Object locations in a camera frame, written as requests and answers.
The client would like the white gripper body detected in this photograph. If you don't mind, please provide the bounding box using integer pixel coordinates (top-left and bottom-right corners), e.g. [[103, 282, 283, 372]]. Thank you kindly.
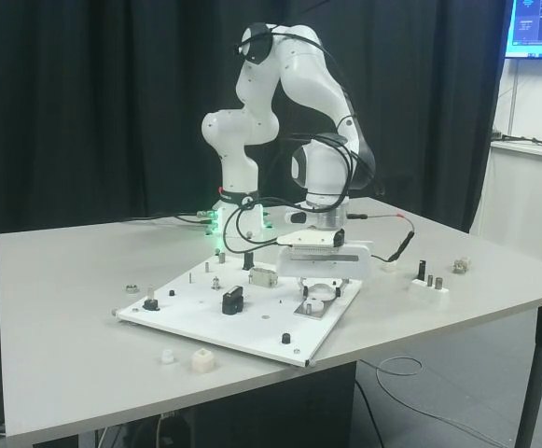
[[274, 245, 374, 281]]

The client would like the white large gear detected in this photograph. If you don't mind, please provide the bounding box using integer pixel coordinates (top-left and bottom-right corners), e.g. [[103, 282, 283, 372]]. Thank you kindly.
[[304, 283, 337, 300]]

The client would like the flat white mounting plate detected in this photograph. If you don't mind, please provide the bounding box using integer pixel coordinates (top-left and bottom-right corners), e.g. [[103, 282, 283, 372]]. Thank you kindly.
[[277, 229, 375, 249]]

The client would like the thin black rod red tag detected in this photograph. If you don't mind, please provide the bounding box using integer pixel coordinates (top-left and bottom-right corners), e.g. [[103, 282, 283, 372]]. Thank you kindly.
[[347, 211, 407, 220]]

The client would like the black D-SUB plug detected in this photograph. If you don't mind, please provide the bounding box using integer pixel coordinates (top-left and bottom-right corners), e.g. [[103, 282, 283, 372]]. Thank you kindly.
[[222, 289, 244, 315]]

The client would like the white peg holder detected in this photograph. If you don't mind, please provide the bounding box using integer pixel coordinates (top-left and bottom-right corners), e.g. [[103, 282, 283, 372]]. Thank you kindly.
[[409, 277, 451, 299]]

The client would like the white cube holder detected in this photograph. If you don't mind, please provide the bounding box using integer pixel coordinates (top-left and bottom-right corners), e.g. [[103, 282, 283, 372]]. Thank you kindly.
[[190, 348, 218, 374]]

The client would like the white cabinet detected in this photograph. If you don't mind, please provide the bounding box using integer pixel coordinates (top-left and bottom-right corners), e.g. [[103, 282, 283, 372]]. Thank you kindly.
[[478, 139, 542, 270]]

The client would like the dark table leg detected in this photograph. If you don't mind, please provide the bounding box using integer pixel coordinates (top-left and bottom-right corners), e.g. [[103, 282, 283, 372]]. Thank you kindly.
[[515, 298, 542, 448]]

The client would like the black curtain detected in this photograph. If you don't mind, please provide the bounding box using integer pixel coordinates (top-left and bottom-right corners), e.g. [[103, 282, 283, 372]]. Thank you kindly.
[[0, 0, 517, 421]]

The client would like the blue screen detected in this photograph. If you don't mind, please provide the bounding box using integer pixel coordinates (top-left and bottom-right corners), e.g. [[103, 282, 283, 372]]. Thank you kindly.
[[503, 0, 542, 61]]

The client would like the silver flange ring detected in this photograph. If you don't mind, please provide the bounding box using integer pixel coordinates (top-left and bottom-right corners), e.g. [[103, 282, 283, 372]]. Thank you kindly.
[[307, 207, 350, 230]]

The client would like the black plug with cable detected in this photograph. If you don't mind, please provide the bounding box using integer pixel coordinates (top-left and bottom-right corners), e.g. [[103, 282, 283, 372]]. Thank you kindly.
[[375, 231, 416, 263]]

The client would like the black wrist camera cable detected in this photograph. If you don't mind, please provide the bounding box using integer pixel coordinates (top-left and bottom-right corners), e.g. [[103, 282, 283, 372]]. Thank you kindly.
[[221, 200, 299, 256]]

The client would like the black hanging cable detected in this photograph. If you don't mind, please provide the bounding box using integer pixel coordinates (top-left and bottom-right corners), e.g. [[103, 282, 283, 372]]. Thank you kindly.
[[353, 377, 380, 448]]

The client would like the black base cable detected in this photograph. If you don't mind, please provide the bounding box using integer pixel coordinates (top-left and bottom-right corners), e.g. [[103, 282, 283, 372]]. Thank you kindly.
[[130, 209, 228, 235]]

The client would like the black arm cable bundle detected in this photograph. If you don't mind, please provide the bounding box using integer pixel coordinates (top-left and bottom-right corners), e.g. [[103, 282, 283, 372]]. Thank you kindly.
[[237, 27, 386, 206]]

